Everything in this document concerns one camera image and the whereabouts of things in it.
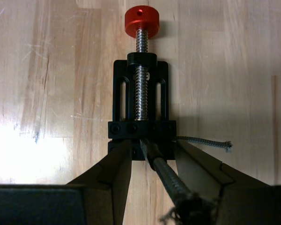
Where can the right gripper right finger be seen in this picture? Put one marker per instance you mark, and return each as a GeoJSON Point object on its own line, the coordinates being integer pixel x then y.
{"type": "Point", "coordinates": [206, 171]}

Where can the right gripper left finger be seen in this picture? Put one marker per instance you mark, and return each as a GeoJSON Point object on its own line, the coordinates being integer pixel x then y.
{"type": "Point", "coordinates": [107, 178]}

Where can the black vise with red knob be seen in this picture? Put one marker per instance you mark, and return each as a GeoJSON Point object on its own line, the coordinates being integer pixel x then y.
{"type": "Point", "coordinates": [159, 129]}

